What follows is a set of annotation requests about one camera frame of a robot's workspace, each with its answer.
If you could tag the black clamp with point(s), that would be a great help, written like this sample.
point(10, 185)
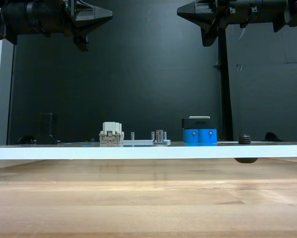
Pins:
point(46, 126)

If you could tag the black wall post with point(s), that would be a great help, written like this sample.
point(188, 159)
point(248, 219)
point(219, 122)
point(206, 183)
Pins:
point(224, 86)

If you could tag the white board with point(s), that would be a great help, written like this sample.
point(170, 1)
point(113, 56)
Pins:
point(148, 152)

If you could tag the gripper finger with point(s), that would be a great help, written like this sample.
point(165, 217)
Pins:
point(200, 24)
point(188, 12)
point(90, 26)
point(102, 13)

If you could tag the blue connector mount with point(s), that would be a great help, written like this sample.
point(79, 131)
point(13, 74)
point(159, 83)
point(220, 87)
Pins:
point(200, 138)

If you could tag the black connector block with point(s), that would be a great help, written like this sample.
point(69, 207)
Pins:
point(195, 124)

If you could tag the black knob screw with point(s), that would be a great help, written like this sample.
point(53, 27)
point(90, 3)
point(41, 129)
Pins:
point(245, 140)

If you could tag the black rubber board foot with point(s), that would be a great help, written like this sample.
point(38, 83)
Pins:
point(245, 161)

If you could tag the small metal connector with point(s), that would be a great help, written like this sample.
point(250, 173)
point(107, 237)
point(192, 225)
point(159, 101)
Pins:
point(159, 138)

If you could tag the silver screw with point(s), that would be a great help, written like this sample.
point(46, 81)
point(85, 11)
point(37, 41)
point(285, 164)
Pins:
point(132, 136)
point(152, 136)
point(165, 136)

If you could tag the beige connector housing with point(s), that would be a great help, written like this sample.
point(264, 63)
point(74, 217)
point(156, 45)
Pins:
point(111, 129)

